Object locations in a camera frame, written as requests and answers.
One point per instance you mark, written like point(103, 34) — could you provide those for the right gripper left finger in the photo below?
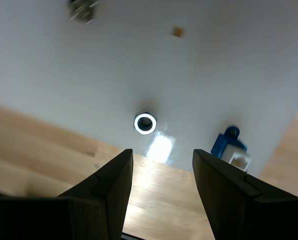
point(64, 215)

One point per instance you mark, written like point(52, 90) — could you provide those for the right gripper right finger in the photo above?
point(251, 215)

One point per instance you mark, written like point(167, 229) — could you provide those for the silver M12 hex nut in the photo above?
point(137, 125)

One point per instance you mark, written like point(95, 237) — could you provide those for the blue and white socket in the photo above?
point(226, 146)

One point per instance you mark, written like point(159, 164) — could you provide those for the white task board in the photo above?
point(89, 75)

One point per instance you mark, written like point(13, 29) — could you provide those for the small metal bracket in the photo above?
point(82, 11)

